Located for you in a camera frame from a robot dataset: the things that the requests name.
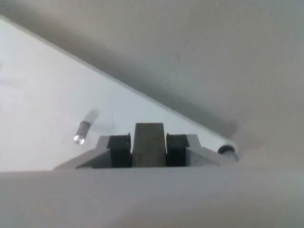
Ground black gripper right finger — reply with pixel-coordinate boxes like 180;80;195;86
165;133;236;168

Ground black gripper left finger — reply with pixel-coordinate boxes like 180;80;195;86
53;134;132;171

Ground metal square peg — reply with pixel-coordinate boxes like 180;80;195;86
132;122;167;168

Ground thin metal round peg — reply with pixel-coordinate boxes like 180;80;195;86
73;108;99;146

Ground grey marker ball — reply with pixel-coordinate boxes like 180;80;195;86
217;143;239;162

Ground white task board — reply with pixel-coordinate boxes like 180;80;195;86
0;14;239;172

